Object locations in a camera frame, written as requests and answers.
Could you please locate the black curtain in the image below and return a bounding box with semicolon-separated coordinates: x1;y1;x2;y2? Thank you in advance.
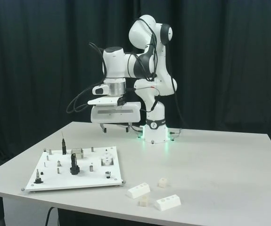
0;0;271;165

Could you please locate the white large gear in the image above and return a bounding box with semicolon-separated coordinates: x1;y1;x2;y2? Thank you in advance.
101;152;115;163

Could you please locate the black camera cable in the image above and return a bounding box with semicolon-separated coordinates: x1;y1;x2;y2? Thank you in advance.
72;93;95;112
66;90;96;114

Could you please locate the black D-SUB plug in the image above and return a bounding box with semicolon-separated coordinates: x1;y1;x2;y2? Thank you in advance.
69;153;82;176

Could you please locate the grey waterproof plug black base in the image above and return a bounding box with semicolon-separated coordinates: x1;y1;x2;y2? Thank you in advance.
34;168;43;185

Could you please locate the white task board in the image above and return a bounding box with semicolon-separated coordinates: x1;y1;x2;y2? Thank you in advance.
21;146;126;193

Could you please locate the grey metal connector block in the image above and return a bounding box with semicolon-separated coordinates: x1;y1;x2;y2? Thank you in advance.
71;148;84;159

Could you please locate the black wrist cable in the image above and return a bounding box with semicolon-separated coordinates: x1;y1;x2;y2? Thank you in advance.
89;42;108;80

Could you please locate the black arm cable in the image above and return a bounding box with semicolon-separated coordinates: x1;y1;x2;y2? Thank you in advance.
130;17;164;113

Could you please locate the silver flange ring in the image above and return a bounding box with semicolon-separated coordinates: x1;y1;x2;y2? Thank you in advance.
103;79;127;97

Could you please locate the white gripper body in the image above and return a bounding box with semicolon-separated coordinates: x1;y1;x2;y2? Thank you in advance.
90;101;142;124

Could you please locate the black floor cable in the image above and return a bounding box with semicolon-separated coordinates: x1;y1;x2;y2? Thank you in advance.
45;206;57;226

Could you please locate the white three-hole holder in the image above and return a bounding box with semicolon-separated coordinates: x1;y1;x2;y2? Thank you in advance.
126;182;151;200
154;194;181;211

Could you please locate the flat white mounting plate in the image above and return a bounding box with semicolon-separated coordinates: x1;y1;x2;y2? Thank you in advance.
87;97;119;106

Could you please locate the black equipment box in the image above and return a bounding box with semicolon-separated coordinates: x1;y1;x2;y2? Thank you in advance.
57;207;140;226

